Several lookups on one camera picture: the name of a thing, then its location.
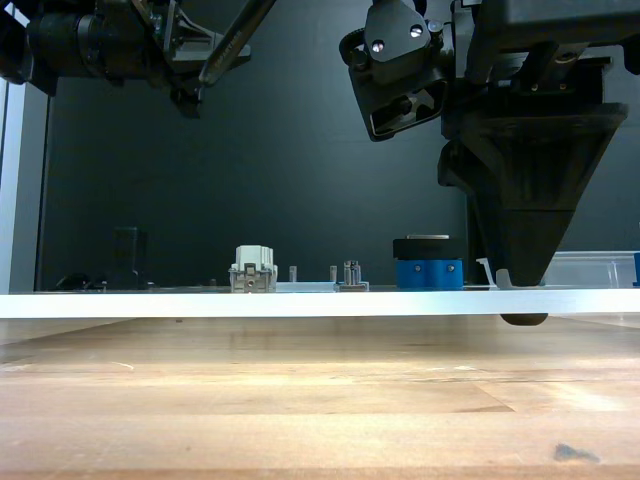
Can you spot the small silver fastener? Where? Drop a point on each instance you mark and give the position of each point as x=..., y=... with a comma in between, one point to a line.
x=293, y=274
x=332, y=274

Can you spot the blue mount with black cap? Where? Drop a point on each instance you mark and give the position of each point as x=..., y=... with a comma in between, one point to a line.
x=427, y=272

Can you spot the white board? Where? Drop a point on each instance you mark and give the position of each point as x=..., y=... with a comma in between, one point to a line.
x=300, y=306

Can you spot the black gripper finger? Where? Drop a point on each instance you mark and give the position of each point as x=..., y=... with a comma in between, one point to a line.
x=192, y=40
x=185, y=71
x=530, y=190
x=457, y=167

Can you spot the black rubber foot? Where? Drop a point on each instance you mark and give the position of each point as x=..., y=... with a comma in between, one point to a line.
x=523, y=320

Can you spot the clear plastic tub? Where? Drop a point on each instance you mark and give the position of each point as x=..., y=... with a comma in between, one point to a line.
x=590, y=270

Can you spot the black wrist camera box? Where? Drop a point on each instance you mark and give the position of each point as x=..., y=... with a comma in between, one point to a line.
x=395, y=100

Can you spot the grey connector housing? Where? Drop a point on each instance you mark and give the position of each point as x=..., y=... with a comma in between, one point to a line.
x=252, y=270

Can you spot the silver metal clamp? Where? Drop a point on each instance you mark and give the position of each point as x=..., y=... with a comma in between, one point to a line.
x=352, y=277

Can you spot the blue socket with white insert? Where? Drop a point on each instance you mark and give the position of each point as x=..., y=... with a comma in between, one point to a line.
x=637, y=272

